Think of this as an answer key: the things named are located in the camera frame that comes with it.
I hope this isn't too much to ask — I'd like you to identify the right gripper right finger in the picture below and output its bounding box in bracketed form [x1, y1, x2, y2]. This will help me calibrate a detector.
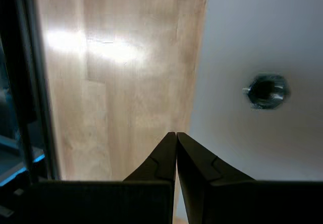
[177, 132, 323, 224]

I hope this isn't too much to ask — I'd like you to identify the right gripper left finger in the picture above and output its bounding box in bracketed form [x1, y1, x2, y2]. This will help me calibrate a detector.
[29, 132, 177, 224]

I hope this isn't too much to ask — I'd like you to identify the silver M12 hex nut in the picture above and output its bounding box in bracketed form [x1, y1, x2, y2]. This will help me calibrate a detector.
[242, 74, 291, 110]

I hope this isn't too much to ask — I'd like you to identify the blue-edged screen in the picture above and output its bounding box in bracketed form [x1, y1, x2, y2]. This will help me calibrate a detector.
[0, 135, 46, 187]

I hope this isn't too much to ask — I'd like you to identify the white board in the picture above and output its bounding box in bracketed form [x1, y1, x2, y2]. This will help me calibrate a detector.
[176, 0, 323, 224]

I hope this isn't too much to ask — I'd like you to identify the black table frame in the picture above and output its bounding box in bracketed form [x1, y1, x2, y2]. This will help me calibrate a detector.
[0, 0, 60, 184]

